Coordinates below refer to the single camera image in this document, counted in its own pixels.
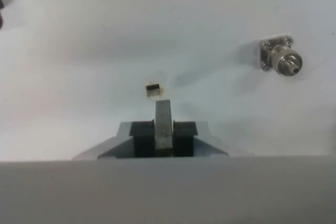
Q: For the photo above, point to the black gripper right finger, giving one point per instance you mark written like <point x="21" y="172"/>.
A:
<point x="183" y="140"/>

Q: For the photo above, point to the metal BNC plug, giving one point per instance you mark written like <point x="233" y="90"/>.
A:
<point x="288" y="60"/>

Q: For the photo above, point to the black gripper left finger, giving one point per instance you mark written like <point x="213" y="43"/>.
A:
<point x="143" y="140"/>

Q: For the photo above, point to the white task board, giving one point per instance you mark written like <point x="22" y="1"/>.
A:
<point x="78" y="64"/>

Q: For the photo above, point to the metal square peg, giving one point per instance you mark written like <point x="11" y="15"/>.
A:
<point x="163" y="124"/>

